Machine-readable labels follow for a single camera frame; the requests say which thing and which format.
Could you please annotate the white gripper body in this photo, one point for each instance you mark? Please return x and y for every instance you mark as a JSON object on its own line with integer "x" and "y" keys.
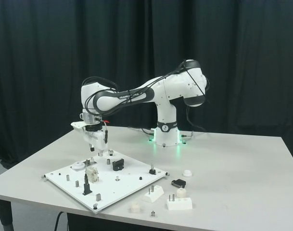
{"x": 96, "y": 139}

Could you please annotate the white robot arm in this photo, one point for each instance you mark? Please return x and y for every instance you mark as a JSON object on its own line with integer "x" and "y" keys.
{"x": 170, "y": 91}

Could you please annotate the cream round plastic part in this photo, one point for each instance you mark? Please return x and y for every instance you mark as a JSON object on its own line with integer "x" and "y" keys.
{"x": 181, "y": 192}
{"x": 136, "y": 207}

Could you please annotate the black curtain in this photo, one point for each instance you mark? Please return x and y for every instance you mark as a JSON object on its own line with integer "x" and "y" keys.
{"x": 64, "y": 60}

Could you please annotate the metal bolt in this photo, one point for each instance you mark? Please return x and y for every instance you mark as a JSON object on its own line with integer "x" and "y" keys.
{"x": 151, "y": 168}

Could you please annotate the black D-SUB plug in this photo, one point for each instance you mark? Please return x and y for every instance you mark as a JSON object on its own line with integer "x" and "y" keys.
{"x": 178, "y": 183}

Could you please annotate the white task board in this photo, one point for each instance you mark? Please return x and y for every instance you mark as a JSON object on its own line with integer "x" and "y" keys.
{"x": 107, "y": 185}

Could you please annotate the black table leg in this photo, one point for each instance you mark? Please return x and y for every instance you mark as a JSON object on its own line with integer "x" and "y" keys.
{"x": 3, "y": 214}

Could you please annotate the black upright plug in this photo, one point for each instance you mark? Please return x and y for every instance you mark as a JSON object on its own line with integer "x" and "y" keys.
{"x": 86, "y": 186}

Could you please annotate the white wrist camera plate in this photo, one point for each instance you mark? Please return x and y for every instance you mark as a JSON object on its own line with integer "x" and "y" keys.
{"x": 77, "y": 124}

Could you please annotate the thin black rod red tag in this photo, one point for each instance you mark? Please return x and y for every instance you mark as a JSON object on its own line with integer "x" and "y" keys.
{"x": 105, "y": 135}

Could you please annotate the white large gear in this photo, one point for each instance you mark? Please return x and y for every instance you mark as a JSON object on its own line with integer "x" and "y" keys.
{"x": 78, "y": 166}

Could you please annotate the white peg holder two pegs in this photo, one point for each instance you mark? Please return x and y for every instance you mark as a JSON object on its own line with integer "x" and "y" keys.
{"x": 180, "y": 202}

